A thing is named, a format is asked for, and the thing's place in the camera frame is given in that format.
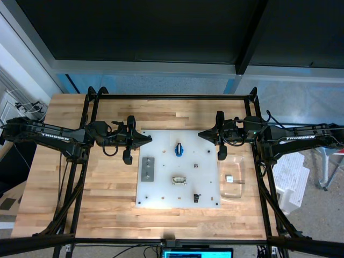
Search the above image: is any black laptop cable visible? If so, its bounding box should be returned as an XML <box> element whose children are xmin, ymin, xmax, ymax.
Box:
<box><xmin>143</xmin><ymin>245</ymin><xmax>162</xmax><ymax>258</ymax></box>

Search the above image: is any black table-level camera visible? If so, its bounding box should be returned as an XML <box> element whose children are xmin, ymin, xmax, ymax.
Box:
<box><xmin>163</xmin><ymin>232</ymin><xmax>180</xmax><ymax>248</ymax></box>

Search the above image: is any clear plastic tub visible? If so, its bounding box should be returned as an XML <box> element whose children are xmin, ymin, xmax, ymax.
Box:
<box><xmin>218</xmin><ymin>155</ymin><xmax>247</xmax><ymax>202</ymax></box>

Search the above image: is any laptop screen with blue edge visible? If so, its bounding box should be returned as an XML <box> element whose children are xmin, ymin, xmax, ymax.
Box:
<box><xmin>160</xmin><ymin>247</ymin><xmax>234</xmax><ymax>258</ymax></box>

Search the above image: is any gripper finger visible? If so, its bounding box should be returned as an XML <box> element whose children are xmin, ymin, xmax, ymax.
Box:
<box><xmin>134</xmin><ymin>129</ymin><xmax>153</xmax><ymax>141</ymax></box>
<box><xmin>198</xmin><ymin>125</ymin><xmax>217</xmax><ymax>135</ymax></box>
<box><xmin>198</xmin><ymin>133</ymin><xmax>217</xmax><ymax>145</ymax></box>
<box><xmin>134</xmin><ymin>140</ymin><xmax>153</xmax><ymax>151</ymax></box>

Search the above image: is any grey metal plate with pegs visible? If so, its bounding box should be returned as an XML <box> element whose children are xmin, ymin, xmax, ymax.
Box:
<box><xmin>140</xmin><ymin>156</ymin><xmax>156</xmax><ymax>183</ymax></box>

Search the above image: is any grey metal chair frame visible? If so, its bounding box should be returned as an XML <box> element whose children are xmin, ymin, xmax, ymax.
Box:
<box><xmin>314</xmin><ymin>146</ymin><xmax>344</xmax><ymax>192</ymax></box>

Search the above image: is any blue connector clamp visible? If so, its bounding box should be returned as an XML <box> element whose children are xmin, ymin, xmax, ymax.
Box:
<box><xmin>173</xmin><ymin>142</ymin><xmax>185</xmax><ymax>157</ymax></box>

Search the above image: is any brown cardboard box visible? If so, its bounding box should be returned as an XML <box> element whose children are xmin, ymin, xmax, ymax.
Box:
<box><xmin>0</xmin><ymin>180</ymin><xmax>27</xmax><ymax>216</ymax></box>

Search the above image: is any white task board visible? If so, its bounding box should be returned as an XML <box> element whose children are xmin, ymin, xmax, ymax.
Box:
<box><xmin>135</xmin><ymin>129</ymin><xmax>221</xmax><ymax>209</ymax></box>

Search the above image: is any black metal frame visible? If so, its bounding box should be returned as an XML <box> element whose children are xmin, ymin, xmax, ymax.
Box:
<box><xmin>0</xmin><ymin>85</ymin><xmax>344</xmax><ymax>258</ymax></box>

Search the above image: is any beige multi-pin connector housing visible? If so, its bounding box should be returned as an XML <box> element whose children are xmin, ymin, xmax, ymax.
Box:
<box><xmin>171</xmin><ymin>175</ymin><xmax>188</xmax><ymax>186</ymax></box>

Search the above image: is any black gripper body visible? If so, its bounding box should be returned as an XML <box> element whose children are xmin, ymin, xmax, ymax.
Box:
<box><xmin>216</xmin><ymin>111</ymin><xmax>244</xmax><ymax>161</ymax></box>
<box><xmin>110</xmin><ymin>115</ymin><xmax>137</xmax><ymax>166</ymax></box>

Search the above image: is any black and white cable bundle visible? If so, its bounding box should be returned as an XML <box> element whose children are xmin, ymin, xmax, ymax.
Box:
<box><xmin>15</xmin><ymin>101</ymin><xmax>45</xmax><ymax>113</ymax></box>

